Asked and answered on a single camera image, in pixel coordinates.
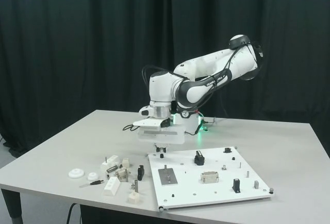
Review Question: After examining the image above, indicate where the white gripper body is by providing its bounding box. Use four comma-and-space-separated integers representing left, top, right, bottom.
137, 126, 186, 144

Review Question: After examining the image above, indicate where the white mounting plate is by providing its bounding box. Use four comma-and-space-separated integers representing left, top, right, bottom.
132, 119, 162, 129

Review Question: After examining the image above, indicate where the black D-SUB plug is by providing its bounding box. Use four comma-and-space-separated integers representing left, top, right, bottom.
193, 150, 206, 167

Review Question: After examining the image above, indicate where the beige waterproof plug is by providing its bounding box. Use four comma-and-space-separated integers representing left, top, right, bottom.
114, 167, 130, 182

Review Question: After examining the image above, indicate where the white holder with thin peg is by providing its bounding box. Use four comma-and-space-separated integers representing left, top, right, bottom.
100, 155, 121, 176

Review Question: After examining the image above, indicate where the white square holder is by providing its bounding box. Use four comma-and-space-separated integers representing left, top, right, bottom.
126, 192, 143, 204

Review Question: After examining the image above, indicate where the white task board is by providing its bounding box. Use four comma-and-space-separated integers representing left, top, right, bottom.
146, 145, 275, 205

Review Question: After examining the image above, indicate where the white long holder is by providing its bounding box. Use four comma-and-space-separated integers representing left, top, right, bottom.
103, 177, 122, 197

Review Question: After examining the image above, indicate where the white large gear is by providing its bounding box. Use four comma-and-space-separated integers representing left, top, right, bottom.
68, 168, 86, 180

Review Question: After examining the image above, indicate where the black curtain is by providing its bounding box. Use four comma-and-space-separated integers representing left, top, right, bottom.
0, 0, 330, 149

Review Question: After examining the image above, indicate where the grey table leg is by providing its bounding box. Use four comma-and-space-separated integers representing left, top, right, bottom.
0, 188, 22, 224

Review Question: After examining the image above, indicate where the silver flange ring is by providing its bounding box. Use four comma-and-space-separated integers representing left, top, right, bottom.
150, 105, 173, 119

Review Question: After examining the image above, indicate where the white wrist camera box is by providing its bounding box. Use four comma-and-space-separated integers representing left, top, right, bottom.
139, 106, 156, 119

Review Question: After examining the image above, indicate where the black cable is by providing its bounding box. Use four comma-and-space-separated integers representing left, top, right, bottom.
180, 40, 263, 87
140, 64, 181, 81
67, 202, 81, 224
122, 123, 140, 133

